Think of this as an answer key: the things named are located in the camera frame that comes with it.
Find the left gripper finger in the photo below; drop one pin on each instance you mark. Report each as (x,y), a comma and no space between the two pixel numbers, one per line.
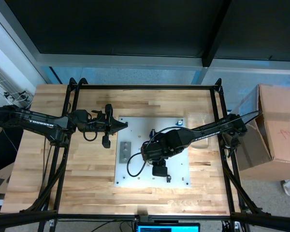
(118,122)
(118,128)

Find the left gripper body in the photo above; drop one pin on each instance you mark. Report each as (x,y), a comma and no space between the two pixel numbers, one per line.
(108,125)

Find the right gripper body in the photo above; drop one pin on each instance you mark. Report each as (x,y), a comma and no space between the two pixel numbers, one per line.
(174,142)

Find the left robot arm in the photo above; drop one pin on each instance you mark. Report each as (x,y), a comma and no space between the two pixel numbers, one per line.
(38,122)

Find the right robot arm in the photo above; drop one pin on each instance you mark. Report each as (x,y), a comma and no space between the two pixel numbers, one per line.
(207,129)

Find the clear plastic container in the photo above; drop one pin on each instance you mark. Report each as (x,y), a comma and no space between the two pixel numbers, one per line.
(195,118)

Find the blue socket block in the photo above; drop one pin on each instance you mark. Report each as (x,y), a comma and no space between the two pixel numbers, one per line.
(151,133)
(179,122)

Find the grey metal peg plate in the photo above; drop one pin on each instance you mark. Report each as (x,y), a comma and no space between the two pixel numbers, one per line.
(122,159)

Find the small black block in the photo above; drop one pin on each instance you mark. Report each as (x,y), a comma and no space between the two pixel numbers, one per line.
(168,178)

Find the white task board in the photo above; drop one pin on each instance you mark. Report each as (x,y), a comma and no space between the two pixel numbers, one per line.
(135,178)

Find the blue screen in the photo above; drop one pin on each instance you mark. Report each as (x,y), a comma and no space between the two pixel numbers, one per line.
(166,228)

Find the cardboard box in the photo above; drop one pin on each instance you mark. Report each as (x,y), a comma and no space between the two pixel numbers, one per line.
(275,135)

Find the black frame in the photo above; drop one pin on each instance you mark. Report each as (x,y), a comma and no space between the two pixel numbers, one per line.
(145,87)

